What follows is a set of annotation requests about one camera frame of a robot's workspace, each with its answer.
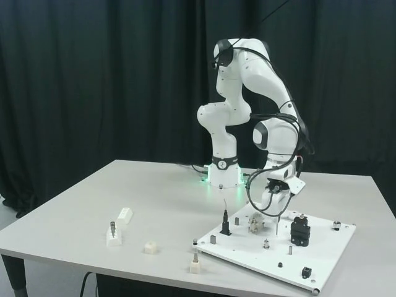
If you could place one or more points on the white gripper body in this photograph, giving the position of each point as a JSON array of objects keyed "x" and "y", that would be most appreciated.
[{"x": 278, "y": 204}]

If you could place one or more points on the thin metal square peg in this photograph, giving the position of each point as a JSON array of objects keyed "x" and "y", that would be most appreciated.
[{"x": 276, "y": 228}]

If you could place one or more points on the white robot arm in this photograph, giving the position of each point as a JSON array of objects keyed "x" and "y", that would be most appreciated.
[{"x": 263, "y": 71}]

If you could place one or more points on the large metal square peg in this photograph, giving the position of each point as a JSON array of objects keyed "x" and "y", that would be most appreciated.
[{"x": 213, "y": 240}]

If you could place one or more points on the thick metal round peg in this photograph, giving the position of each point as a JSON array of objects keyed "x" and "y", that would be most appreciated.
[{"x": 112, "y": 225}]

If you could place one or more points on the white round peg holder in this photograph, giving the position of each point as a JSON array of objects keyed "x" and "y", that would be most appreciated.
[{"x": 114, "y": 240}]

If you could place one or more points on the white medium gear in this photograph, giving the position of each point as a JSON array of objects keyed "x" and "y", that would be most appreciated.
[{"x": 294, "y": 214}]

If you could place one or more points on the flat white mounting plate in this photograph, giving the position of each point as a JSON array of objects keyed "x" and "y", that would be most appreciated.
[{"x": 296, "y": 185}]

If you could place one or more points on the beige connector block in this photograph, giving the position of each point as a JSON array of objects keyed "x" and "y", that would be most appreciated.
[{"x": 256, "y": 225}]

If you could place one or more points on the metal BNC plug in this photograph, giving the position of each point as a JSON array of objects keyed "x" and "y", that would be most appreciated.
[{"x": 266, "y": 244}]

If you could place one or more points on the white task board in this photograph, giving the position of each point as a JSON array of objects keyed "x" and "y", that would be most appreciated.
[{"x": 263, "y": 260}]

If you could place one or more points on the round metal black connector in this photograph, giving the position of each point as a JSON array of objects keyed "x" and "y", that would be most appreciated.
[{"x": 336, "y": 226}]

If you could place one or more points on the metal bolt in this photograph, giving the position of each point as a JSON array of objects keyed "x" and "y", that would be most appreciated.
[{"x": 195, "y": 257}]

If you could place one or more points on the white bolt holder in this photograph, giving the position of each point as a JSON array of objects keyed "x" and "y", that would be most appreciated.
[{"x": 195, "y": 268}]

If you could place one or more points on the small white cube holder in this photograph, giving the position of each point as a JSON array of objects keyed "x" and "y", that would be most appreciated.
[{"x": 152, "y": 248}]

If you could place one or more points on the long white empty holder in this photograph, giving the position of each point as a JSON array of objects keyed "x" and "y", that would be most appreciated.
[{"x": 125, "y": 215}]

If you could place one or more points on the black controller box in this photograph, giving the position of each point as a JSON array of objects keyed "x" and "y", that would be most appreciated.
[{"x": 139, "y": 287}]

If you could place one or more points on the black curtain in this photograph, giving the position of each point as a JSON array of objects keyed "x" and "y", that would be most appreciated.
[{"x": 92, "y": 77}]

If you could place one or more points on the black table leg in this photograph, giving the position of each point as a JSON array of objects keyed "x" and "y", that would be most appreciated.
[{"x": 14, "y": 278}]

